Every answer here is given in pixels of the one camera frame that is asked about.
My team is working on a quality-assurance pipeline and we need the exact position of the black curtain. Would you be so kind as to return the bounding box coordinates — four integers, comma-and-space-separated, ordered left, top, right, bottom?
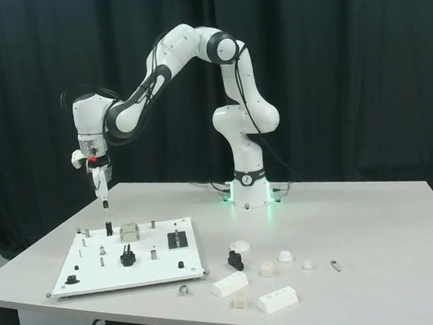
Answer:
0, 0, 433, 257

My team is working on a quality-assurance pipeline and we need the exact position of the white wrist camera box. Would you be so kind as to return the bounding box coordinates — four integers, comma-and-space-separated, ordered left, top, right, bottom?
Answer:
70, 148, 87, 171

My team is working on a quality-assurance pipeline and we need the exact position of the long white holder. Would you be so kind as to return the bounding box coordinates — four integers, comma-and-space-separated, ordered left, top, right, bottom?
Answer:
255, 284, 300, 315
210, 272, 251, 300

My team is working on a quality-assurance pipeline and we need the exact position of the white large gear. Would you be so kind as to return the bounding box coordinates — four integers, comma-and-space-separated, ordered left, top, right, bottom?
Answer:
228, 238, 251, 256

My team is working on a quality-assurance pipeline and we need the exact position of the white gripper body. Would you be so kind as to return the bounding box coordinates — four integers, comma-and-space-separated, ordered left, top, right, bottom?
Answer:
90, 165, 114, 200

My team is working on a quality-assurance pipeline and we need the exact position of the small white holder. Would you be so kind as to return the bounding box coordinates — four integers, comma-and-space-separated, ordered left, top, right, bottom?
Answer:
230, 291, 251, 312
258, 260, 278, 278

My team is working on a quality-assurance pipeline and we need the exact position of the black D-SUB plug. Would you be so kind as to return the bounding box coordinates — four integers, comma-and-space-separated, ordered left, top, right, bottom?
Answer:
225, 249, 245, 272

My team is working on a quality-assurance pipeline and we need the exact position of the white medium gear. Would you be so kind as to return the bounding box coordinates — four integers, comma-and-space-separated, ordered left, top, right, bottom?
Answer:
276, 249, 297, 266

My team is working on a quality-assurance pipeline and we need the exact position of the silver wrist ring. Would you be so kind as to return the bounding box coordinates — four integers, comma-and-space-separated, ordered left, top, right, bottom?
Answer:
77, 137, 108, 159

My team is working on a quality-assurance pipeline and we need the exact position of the black base cable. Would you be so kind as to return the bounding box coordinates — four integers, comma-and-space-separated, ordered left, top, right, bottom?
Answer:
268, 180, 293, 198
191, 178, 235, 195

